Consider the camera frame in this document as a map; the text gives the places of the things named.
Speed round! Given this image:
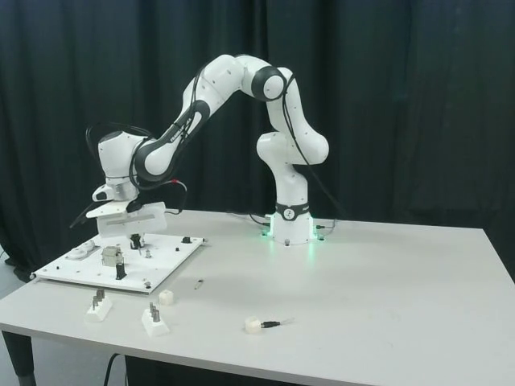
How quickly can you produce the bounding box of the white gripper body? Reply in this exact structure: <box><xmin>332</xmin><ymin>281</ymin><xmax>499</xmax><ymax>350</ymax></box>
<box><xmin>97</xmin><ymin>202</ymin><xmax>168</xmax><ymax>238</ymax></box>

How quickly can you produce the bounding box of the white square peg holder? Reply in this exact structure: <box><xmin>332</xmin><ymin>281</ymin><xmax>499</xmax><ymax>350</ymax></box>
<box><xmin>83</xmin><ymin>299</ymin><xmax>113</xmax><ymax>324</ymax></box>

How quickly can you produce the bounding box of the white round peg holder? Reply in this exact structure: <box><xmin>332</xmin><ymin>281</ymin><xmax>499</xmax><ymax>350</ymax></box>
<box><xmin>141</xmin><ymin>311</ymin><xmax>172</xmax><ymax>337</ymax></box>

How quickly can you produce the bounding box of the flat white mounting plate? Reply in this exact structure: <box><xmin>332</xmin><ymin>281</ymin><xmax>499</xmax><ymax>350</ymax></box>
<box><xmin>85</xmin><ymin>203</ymin><xmax>128</xmax><ymax>220</ymax></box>

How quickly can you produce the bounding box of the white task board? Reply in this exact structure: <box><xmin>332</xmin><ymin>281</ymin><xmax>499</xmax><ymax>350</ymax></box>
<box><xmin>31</xmin><ymin>231</ymin><xmax>210</xmax><ymax>294</ymax></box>

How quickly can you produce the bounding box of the black Ethernet plug clear tail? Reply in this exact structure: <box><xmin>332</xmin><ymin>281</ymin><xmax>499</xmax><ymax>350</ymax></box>
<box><xmin>260</xmin><ymin>317</ymin><xmax>297</xmax><ymax>329</ymax></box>

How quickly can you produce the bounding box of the black table leg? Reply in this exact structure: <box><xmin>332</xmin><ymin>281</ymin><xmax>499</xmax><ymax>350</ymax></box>
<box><xmin>2</xmin><ymin>331</ymin><xmax>34</xmax><ymax>386</ymax></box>

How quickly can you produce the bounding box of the black curtain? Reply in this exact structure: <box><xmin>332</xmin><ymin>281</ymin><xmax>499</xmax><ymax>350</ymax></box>
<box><xmin>0</xmin><ymin>0</ymin><xmax>515</xmax><ymax>278</ymax></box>

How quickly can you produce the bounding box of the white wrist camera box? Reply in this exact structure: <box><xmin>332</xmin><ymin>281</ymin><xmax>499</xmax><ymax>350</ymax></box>
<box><xmin>91</xmin><ymin>183</ymin><xmax>117</xmax><ymax>203</ymax></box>

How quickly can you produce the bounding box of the black base cable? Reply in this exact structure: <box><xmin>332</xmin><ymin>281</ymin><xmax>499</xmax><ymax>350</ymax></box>
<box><xmin>315</xmin><ymin>218</ymin><xmax>339</xmax><ymax>235</ymax></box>
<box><xmin>227</xmin><ymin>211</ymin><xmax>271</xmax><ymax>227</ymax></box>

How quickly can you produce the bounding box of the black floor cable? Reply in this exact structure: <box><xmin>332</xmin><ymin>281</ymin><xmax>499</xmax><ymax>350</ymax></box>
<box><xmin>105</xmin><ymin>352</ymin><xmax>126</xmax><ymax>386</ymax></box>

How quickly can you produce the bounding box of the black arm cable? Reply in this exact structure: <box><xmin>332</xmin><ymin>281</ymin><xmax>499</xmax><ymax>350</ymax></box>
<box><xmin>176</xmin><ymin>60</ymin><xmax>347</xmax><ymax>220</ymax></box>

